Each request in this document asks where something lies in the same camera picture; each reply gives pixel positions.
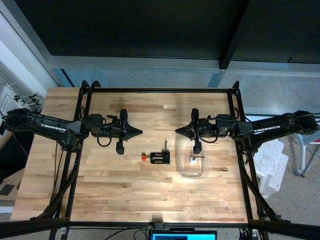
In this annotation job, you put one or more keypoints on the grey metal stand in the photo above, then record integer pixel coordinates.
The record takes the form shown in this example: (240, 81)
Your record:
(303, 150)

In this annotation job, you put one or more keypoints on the clear plastic tub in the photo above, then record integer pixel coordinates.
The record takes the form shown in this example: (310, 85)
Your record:
(182, 162)

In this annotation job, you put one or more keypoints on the small white block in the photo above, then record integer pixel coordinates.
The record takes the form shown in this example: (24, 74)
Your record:
(192, 160)

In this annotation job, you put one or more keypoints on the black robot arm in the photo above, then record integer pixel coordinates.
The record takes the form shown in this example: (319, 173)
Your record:
(50, 126)
(270, 130)

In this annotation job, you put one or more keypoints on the black metal frame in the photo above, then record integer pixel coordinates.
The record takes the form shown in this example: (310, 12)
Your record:
(160, 90)

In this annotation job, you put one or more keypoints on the brown cardboard box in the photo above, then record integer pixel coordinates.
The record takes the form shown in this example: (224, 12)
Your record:
(11, 180)

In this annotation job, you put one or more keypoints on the white foam block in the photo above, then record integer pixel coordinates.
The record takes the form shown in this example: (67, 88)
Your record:
(271, 170)

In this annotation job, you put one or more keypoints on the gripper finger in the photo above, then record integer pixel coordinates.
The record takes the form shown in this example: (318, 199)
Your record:
(187, 129)
(132, 130)
(187, 135)
(132, 135)

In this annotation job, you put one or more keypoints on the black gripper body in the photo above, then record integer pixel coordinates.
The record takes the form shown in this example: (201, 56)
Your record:
(115, 130)
(206, 130)

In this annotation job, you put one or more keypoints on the black vise with orange knob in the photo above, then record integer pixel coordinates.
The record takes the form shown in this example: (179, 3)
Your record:
(160, 158)

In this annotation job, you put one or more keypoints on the laptop screen with blue edge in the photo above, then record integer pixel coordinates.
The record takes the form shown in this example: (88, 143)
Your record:
(182, 236)

